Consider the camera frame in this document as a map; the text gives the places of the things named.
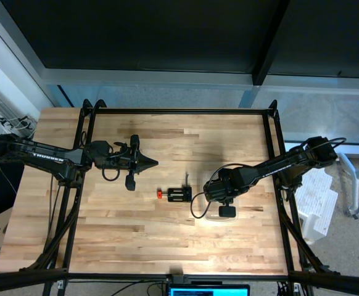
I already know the grey metal stand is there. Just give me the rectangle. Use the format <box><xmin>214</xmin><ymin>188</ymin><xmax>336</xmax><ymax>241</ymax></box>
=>
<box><xmin>336</xmin><ymin>152</ymin><xmax>359</xmax><ymax>220</ymax></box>

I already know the black white cable bundle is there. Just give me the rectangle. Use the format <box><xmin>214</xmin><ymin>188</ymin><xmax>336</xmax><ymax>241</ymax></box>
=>
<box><xmin>0</xmin><ymin>114</ymin><xmax>35</xmax><ymax>131</ymax></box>

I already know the white foam block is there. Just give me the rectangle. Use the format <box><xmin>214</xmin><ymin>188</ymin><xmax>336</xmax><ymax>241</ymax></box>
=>
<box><xmin>295</xmin><ymin>168</ymin><xmax>339</xmax><ymax>246</ymax></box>

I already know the laptop screen with blue edge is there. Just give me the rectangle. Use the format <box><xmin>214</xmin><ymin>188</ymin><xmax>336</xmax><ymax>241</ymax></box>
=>
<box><xmin>167</xmin><ymin>284</ymin><xmax>250</xmax><ymax>296</ymax></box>

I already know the clear plastic tub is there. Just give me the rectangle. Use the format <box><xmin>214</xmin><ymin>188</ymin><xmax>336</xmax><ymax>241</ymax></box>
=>
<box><xmin>199</xmin><ymin>171</ymin><xmax>240</xmax><ymax>224</ymax></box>

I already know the black vise with red knob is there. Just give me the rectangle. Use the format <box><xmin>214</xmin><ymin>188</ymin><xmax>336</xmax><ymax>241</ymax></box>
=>
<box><xmin>157</xmin><ymin>186</ymin><xmax>193</xmax><ymax>204</ymax></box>

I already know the black metal table frame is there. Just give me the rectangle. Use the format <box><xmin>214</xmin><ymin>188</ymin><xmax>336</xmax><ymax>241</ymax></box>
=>
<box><xmin>0</xmin><ymin>99</ymin><xmax>359</xmax><ymax>296</ymax></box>

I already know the black backdrop post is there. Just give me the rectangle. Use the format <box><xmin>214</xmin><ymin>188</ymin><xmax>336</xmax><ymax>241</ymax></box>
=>
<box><xmin>252</xmin><ymin>0</ymin><xmax>291</xmax><ymax>86</ymax></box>

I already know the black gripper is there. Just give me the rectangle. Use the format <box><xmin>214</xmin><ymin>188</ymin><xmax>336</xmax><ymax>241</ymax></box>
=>
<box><xmin>113</xmin><ymin>134</ymin><xmax>159</xmax><ymax>192</ymax></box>
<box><xmin>204</xmin><ymin>180</ymin><xmax>242</xmax><ymax>218</ymax></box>

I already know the black table-level camera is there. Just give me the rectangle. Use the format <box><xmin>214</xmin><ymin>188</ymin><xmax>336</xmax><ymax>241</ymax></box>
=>
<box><xmin>166</xmin><ymin>267</ymin><xmax>188</xmax><ymax>285</ymax></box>

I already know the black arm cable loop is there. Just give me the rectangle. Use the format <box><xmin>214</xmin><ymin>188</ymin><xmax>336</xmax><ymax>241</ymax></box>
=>
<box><xmin>101</xmin><ymin>160</ymin><xmax>121</xmax><ymax>182</ymax></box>
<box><xmin>190</xmin><ymin>172</ymin><xmax>213</xmax><ymax>220</ymax></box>

